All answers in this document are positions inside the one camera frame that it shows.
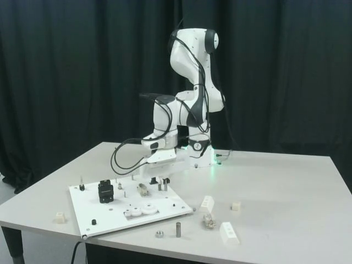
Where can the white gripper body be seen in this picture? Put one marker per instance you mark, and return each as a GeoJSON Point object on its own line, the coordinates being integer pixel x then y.
{"type": "Point", "coordinates": [176, 162]}

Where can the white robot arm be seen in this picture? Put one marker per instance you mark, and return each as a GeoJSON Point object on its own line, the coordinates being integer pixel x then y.
{"type": "Point", "coordinates": [184, 49]}

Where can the white peg holder block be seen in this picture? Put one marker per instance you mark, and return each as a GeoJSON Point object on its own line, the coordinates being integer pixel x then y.
{"type": "Point", "coordinates": [207, 204]}
{"type": "Point", "coordinates": [229, 233]}

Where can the metal waterproof plug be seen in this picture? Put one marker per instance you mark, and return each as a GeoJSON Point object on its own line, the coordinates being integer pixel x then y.
{"type": "Point", "coordinates": [142, 190]}

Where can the white task board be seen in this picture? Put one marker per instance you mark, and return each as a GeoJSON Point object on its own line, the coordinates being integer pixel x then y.
{"type": "Point", "coordinates": [154, 200]}

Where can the white large gear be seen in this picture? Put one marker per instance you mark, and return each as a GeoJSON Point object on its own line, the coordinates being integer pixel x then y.
{"type": "Point", "coordinates": [150, 208]}

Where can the metal BNC plug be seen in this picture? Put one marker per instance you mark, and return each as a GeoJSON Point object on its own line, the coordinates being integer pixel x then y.
{"type": "Point", "coordinates": [120, 186]}

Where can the white medium gear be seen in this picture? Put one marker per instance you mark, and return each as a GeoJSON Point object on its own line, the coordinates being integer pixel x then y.
{"type": "Point", "coordinates": [135, 211]}

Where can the white small gear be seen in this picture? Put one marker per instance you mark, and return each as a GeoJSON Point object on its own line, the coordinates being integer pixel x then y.
{"type": "Point", "coordinates": [127, 212]}

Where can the black D-SUB plug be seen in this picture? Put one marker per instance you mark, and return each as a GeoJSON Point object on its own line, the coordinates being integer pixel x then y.
{"type": "Point", "coordinates": [105, 191]}

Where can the metal nut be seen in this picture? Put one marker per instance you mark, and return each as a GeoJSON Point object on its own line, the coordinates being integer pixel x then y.
{"type": "Point", "coordinates": [158, 234]}

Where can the metal plug with connector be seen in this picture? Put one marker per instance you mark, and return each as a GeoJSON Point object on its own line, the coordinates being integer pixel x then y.
{"type": "Point", "coordinates": [208, 221]}

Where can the black knob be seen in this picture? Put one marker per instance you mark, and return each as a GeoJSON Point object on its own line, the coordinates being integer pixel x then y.
{"type": "Point", "coordinates": [94, 221]}

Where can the small white cube holder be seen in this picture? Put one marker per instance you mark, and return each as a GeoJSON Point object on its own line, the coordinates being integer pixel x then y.
{"type": "Point", "coordinates": [236, 206]}

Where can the small white notched holder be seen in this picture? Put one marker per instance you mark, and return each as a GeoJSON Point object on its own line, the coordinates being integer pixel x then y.
{"type": "Point", "coordinates": [61, 217]}

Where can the black curtain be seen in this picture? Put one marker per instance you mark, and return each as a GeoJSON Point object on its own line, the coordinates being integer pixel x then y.
{"type": "Point", "coordinates": [68, 82]}

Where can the black table leg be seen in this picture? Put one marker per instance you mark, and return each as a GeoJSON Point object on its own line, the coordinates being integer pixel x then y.
{"type": "Point", "coordinates": [12, 244]}

